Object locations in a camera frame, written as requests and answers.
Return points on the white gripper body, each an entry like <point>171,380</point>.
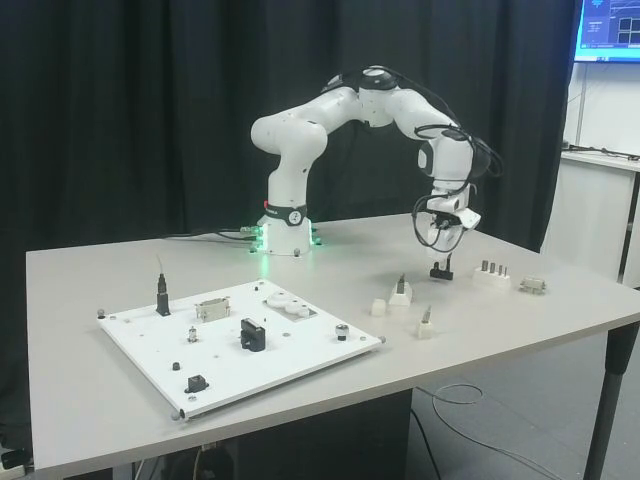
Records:
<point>446,240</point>

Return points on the metal bolt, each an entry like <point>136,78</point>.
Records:
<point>341,331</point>

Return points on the metal USB plug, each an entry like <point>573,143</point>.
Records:
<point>401,284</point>

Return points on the black table leg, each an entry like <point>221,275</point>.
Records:
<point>612,400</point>

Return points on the black curtain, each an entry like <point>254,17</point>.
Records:
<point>125,110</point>

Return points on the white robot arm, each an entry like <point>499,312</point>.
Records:
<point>292,135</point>

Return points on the white peg holder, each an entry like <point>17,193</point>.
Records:
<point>492,279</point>

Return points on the white wedge plug holder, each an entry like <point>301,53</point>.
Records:
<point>400,298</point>

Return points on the black D-SUB plug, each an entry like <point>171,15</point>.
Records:
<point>441,273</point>

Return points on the white cube holder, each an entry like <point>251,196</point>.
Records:
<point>378,306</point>

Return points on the black block plug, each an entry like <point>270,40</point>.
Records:
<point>252,335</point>

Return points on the beige metal connector block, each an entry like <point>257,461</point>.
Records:
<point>531,286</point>

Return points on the white medium gear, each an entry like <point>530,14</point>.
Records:
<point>299,310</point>

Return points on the blue screen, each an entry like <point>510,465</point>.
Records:
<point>610,27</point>

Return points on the metal Ethernet plug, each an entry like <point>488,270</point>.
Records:
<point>426,315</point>

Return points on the metal BNC plug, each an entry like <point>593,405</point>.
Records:
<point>191,335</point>

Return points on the white task board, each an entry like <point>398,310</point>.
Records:
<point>235,360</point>

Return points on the white large gear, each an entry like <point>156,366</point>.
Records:
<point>277,300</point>

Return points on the small white plug holder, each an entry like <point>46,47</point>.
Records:
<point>424,331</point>

